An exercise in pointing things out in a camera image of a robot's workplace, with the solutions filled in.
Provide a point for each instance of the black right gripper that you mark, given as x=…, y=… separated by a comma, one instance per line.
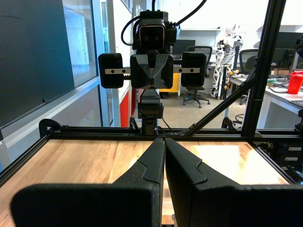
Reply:
x=111, y=80

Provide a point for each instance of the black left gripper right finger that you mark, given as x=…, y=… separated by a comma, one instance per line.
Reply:
x=236, y=208

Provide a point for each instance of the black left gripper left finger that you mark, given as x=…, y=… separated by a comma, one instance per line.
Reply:
x=94, y=205

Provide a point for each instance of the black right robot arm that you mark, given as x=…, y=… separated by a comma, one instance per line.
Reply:
x=150, y=108

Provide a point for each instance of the yellow drawer cabinet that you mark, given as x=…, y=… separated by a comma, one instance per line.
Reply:
x=177, y=82

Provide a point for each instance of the black computer monitor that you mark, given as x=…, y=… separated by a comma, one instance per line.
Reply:
x=182, y=46
x=287, y=41

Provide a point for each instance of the red cabinet panel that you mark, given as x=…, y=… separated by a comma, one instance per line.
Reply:
x=124, y=111

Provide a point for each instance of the black mesh office chair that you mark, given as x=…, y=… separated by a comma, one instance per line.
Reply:
x=198, y=49

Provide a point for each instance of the black equipment box white labels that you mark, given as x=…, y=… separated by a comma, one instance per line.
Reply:
x=279, y=156

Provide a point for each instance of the white humanoid robot figure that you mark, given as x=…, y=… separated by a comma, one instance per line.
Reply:
x=219, y=78

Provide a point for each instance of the grey office chair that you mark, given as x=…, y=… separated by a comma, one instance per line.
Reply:
x=247, y=59

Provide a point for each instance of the white office desk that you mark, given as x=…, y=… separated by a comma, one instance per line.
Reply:
x=277, y=97

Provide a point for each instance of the red mesh cup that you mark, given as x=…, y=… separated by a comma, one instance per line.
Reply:
x=296, y=82

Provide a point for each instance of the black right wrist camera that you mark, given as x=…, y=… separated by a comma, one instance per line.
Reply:
x=151, y=35

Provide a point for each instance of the black aluminium table frame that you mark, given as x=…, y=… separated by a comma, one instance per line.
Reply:
x=94, y=132

